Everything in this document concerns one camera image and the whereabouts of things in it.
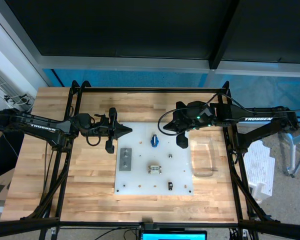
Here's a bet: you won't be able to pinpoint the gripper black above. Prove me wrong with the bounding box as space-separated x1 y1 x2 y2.
163 101 195 149
97 107 133 154

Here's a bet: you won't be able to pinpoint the beige HAN10E connector insert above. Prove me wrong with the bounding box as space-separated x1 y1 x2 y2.
147 164 163 175

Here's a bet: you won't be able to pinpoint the white taskboard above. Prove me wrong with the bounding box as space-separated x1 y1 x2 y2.
114 121 195 195

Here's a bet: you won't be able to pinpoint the grey metal plate with pegs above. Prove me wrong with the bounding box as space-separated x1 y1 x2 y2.
118 147 133 172

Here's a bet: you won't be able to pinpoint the clear plastic tub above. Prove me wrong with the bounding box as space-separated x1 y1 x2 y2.
189 136 220 179

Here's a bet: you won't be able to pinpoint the white foam packaging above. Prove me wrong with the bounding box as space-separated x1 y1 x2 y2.
242 139 276 205

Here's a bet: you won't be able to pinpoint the laptop with blue screen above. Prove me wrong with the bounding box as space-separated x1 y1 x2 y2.
139 229 208 240

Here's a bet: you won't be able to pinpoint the grey metal stand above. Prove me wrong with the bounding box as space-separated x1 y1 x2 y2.
277 131 300 179

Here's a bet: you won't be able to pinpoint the cardboard box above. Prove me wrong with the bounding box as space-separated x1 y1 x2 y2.
0 167 16 201

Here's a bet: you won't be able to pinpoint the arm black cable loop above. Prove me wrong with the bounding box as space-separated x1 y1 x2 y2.
85 121 103 147
157 106 191 137

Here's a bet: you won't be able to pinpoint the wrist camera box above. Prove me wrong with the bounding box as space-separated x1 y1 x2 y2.
94 113 111 128

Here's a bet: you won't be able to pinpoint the blue connector mount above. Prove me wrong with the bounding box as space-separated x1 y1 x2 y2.
149 134 160 149

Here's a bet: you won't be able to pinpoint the black aluminium frame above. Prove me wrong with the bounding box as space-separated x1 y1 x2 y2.
0 79 300 240

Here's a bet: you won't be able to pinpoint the arm long black cable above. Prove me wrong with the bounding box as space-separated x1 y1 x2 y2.
206 92 300 112

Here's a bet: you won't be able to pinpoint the black table-level camera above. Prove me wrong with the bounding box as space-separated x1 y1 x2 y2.
141 216 158 231

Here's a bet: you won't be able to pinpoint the plugs with white cables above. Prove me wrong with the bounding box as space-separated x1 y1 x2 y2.
3 93 35 107

